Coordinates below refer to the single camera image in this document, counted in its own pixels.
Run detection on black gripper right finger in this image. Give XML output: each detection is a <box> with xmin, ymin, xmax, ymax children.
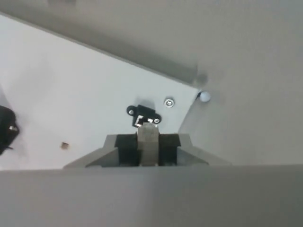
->
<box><xmin>156</xmin><ymin>133</ymin><xmax>232</xmax><ymax>167</ymax></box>

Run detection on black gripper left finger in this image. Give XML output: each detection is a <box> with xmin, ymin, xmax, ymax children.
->
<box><xmin>62</xmin><ymin>133</ymin><xmax>139</xmax><ymax>169</ymax></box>

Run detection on grey Ethernet plug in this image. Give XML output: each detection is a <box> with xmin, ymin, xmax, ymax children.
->
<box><xmin>136</xmin><ymin>119</ymin><xmax>159</xmax><ymax>166</ymax></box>

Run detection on white task board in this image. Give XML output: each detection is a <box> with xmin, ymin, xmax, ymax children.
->
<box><xmin>0</xmin><ymin>11</ymin><xmax>212</xmax><ymax>171</ymax></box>

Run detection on black D-SUB plug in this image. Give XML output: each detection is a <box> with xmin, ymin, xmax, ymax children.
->
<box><xmin>0</xmin><ymin>105</ymin><xmax>18</xmax><ymax>156</ymax></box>

